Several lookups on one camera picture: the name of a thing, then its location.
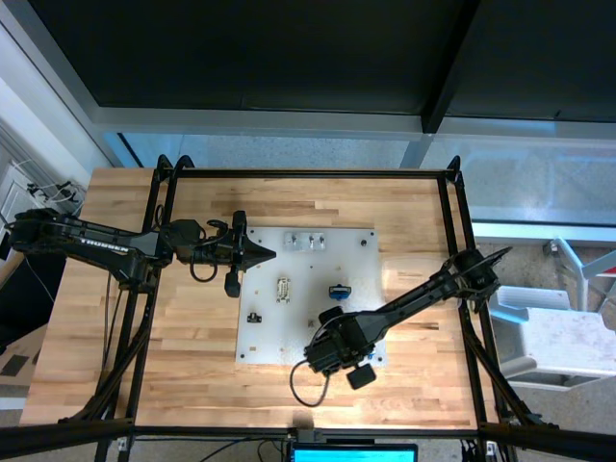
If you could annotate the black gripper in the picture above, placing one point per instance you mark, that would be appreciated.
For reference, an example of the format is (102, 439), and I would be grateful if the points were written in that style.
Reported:
(236, 252)
(332, 353)

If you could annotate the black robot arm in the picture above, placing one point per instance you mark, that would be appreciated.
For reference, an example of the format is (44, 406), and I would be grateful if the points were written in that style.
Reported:
(103, 245)
(418, 293)

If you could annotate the white board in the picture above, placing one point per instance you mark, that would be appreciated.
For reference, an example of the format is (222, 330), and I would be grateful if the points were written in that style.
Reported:
(269, 260)

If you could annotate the clear acrylic block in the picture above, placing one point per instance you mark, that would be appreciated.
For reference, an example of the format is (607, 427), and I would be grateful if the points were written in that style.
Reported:
(300, 246)

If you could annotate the beige connector housing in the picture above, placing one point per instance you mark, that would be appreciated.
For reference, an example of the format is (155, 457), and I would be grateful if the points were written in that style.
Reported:
(284, 291)

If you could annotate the blue and black connector block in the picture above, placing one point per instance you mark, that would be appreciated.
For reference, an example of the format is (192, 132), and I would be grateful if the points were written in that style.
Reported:
(340, 291)

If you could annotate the black clamp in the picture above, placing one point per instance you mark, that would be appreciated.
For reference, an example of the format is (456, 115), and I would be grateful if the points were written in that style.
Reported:
(253, 318)

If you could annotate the blue laptop screen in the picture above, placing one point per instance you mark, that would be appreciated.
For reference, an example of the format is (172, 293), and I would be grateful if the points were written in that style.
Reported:
(351, 454)

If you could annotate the white plastic stool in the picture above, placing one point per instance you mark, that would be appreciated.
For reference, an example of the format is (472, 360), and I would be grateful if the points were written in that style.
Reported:
(563, 337)

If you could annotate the flat cardboard box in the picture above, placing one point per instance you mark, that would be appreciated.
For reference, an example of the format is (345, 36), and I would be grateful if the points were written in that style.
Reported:
(24, 356)

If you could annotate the grey metal stand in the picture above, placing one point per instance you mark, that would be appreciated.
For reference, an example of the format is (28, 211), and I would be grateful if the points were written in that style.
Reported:
(575, 269)

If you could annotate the black table-level camera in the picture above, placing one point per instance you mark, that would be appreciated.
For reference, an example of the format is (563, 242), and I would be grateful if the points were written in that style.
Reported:
(306, 435)

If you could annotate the black aluminium frame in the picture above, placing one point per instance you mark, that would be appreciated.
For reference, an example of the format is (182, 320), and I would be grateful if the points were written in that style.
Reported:
(308, 173)

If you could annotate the black window post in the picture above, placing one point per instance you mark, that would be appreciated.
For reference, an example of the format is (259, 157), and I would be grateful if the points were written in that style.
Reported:
(447, 72)

